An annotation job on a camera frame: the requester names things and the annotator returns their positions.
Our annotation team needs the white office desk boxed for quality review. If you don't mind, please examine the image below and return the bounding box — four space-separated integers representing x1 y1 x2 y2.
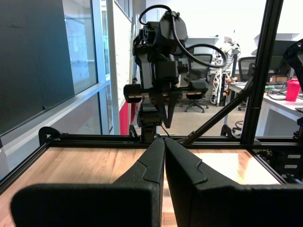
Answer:
228 82 303 139

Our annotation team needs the white lattice stand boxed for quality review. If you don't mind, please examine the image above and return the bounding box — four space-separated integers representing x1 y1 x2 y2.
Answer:
211 53 234 106

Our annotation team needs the red plastic container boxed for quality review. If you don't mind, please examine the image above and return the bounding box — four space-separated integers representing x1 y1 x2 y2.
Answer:
285 78 303 102

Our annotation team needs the black aluminium frame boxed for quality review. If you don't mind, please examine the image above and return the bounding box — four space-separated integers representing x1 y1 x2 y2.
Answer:
0 0 303 197

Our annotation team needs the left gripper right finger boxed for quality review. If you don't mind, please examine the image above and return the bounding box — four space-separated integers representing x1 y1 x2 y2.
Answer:
165 139 303 227

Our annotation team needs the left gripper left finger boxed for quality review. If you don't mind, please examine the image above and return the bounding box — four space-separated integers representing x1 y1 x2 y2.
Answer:
10 137 165 227

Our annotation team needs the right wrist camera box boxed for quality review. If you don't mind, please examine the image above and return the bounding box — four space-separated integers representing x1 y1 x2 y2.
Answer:
153 59 180 86

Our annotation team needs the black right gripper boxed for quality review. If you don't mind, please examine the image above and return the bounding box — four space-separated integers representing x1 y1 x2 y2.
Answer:
123 80 209 128

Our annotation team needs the black computer monitor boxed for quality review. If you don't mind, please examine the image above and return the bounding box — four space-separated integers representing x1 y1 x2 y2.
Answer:
267 40 292 76

